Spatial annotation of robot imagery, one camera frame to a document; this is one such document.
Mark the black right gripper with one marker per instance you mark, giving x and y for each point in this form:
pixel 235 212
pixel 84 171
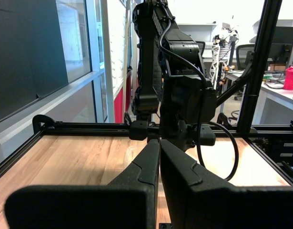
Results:
pixel 139 130

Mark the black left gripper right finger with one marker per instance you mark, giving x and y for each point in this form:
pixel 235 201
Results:
pixel 232 210

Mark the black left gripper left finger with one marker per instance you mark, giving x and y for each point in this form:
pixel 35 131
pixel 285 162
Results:
pixel 77 210

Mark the red cabinet panel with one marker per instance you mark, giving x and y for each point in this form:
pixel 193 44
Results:
pixel 118 107

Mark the black controller box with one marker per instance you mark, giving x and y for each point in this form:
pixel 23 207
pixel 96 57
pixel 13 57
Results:
pixel 275 150

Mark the white lattice robot stand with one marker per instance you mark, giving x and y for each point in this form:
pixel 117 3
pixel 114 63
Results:
pixel 216 51

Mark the white shelf unit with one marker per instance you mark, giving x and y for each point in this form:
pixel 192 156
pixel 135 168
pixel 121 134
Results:
pixel 203 31

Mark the white desk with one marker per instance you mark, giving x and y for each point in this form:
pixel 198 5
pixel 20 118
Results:
pixel 275 95

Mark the black office chair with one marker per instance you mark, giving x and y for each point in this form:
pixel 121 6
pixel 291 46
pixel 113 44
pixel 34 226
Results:
pixel 244 52

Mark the red plastic cup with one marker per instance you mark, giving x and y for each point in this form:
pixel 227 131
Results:
pixel 291 78

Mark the dark computer monitor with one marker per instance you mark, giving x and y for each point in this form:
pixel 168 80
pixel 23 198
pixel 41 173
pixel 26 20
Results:
pixel 286 35

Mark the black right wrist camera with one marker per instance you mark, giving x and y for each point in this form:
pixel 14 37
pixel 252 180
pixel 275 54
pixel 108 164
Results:
pixel 189 105

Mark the black aluminium frame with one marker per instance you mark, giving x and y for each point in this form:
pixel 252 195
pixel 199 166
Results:
pixel 263 59

